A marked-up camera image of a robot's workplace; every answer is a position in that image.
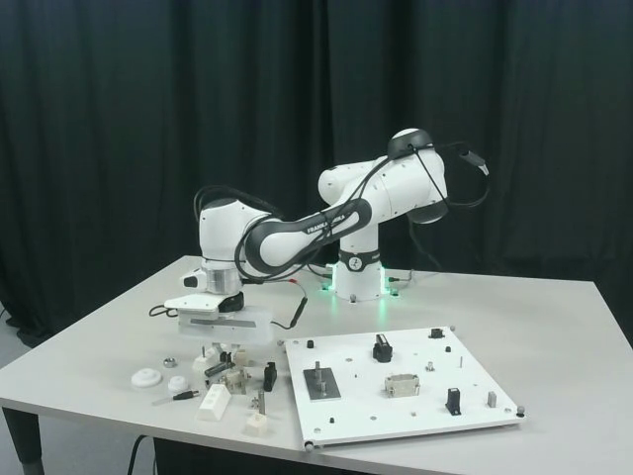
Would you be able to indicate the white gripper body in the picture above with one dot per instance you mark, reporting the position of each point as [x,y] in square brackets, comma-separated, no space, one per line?
[222,332]

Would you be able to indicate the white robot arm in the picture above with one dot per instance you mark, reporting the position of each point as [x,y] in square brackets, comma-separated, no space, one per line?
[277,242]

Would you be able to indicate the white peg holder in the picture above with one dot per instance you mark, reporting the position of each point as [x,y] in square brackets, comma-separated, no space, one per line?
[202,370]
[213,403]

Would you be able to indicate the metal round peg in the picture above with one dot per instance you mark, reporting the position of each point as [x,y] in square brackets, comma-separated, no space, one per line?
[261,403]

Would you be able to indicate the metal square peg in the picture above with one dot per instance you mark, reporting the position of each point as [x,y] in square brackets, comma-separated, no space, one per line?
[491,399]

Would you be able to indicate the cream small holder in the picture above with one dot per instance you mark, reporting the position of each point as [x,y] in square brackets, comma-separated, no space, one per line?
[243,358]

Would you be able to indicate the dark cylindrical plug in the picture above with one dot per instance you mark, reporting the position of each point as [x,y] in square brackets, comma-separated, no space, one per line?
[217,369]

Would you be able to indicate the metal D-SUB plug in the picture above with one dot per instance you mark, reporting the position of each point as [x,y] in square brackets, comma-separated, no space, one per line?
[233,382]

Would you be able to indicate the black plug block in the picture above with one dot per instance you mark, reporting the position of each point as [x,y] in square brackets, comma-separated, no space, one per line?
[270,377]

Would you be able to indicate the metal hex nut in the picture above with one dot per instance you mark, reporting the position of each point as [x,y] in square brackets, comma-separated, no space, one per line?
[170,361]

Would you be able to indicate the white medium gear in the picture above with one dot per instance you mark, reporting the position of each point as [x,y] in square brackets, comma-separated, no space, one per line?
[178,386]

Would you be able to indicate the black rod with red tag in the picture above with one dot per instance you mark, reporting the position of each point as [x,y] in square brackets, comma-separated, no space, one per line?
[300,312]

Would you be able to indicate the cream cube holder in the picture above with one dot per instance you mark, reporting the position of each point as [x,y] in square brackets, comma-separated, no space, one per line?
[256,425]

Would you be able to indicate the white large gear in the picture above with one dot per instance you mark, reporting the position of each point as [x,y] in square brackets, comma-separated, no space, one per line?
[146,379]

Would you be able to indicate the white task board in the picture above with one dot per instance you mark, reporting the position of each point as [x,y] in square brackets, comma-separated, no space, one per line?
[405,358]

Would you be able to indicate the black table leg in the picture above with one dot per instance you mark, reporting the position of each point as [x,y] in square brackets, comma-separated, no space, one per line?
[22,440]

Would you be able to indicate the black curtain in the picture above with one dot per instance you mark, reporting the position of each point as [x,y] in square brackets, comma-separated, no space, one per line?
[148,99]

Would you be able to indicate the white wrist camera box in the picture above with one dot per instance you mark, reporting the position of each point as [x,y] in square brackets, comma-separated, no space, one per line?
[193,279]

